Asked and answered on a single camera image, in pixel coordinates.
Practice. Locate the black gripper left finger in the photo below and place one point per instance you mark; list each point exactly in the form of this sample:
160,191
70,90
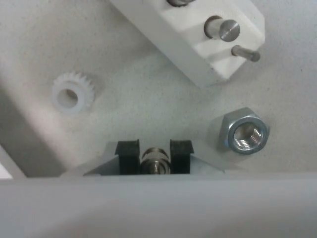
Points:
127,158

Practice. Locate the white small gear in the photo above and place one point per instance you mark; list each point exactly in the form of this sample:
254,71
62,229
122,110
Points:
71,94

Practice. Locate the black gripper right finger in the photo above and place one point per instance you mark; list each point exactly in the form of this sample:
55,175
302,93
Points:
179,158

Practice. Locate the white round peg holder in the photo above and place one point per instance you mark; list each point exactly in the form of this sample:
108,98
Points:
178,37

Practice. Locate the small metal round peg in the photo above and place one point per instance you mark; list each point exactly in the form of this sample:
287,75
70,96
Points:
227,28

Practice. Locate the thin metal round peg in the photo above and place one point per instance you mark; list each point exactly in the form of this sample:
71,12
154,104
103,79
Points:
245,53

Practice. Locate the metal hex nut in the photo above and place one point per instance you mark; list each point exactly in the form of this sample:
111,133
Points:
244,129

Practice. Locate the medium metal round peg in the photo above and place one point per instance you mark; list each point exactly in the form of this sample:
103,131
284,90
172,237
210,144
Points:
179,2

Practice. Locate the metal BNC plug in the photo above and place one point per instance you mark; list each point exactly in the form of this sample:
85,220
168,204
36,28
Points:
154,161

